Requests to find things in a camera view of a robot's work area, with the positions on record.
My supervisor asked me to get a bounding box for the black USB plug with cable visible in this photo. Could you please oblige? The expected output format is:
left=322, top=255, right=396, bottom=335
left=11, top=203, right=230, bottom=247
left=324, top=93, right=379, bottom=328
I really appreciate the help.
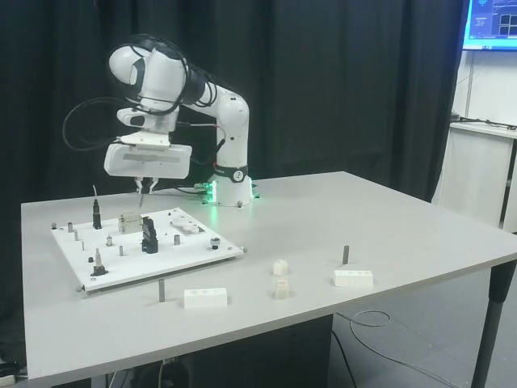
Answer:
left=91, top=184, right=103, bottom=230

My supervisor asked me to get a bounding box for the black floor cable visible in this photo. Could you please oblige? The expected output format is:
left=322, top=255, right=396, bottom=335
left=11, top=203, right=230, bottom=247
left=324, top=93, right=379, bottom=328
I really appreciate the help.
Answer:
left=330, top=331, right=367, bottom=388

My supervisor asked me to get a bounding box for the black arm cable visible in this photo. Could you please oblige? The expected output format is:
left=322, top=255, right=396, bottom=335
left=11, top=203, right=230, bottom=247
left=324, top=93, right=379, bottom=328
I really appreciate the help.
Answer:
left=128, top=34, right=212, bottom=111

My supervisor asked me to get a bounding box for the small white holder square hole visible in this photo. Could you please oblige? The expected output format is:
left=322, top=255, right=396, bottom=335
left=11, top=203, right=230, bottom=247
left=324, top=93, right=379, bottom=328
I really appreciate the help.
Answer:
left=273, top=279, right=292, bottom=301

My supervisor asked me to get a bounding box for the metal bolt black base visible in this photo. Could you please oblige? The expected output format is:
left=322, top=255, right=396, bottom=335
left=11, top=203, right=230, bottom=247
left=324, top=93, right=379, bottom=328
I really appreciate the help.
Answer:
left=90, top=250, right=107, bottom=278

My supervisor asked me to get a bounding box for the white cabinet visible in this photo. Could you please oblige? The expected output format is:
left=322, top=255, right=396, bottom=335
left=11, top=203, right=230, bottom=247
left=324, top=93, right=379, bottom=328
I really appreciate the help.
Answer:
left=429, top=116, right=517, bottom=234

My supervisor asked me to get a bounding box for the black base cable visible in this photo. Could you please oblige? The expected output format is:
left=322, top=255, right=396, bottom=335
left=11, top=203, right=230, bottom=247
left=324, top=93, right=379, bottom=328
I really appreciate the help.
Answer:
left=173, top=183, right=212, bottom=196

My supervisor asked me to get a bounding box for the grey floor cable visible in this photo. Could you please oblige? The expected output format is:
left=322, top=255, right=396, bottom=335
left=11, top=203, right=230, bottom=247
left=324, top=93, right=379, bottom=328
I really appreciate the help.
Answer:
left=348, top=310, right=410, bottom=345

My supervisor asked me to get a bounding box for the blue screen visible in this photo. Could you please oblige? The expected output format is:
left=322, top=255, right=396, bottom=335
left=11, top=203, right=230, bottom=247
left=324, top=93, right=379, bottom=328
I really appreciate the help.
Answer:
left=461, top=0, right=517, bottom=52

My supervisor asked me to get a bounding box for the white task board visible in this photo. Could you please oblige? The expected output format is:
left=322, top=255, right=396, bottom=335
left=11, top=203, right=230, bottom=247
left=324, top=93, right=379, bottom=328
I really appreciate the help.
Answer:
left=50, top=206, right=249, bottom=294

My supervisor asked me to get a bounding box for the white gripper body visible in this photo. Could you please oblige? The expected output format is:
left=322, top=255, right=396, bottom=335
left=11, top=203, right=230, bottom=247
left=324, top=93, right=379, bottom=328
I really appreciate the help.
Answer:
left=103, top=142, right=194, bottom=180

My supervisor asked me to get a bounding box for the black curtain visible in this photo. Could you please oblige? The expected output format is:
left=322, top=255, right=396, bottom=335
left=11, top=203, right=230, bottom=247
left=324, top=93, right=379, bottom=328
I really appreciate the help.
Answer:
left=0, top=0, right=474, bottom=213

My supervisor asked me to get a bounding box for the black table leg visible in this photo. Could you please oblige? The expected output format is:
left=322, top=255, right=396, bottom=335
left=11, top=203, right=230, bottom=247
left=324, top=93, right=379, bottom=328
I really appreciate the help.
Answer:
left=469, top=258, right=512, bottom=388

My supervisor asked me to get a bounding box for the white three-hole peg holder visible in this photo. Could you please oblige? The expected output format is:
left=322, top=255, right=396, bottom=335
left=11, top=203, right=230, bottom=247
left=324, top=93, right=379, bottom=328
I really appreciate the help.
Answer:
left=183, top=287, right=229, bottom=310
left=333, top=269, right=373, bottom=289

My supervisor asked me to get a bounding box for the black camera cable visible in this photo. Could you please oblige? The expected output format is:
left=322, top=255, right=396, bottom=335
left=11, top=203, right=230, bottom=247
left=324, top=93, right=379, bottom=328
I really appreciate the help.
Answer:
left=61, top=96, right=123, bottom=153

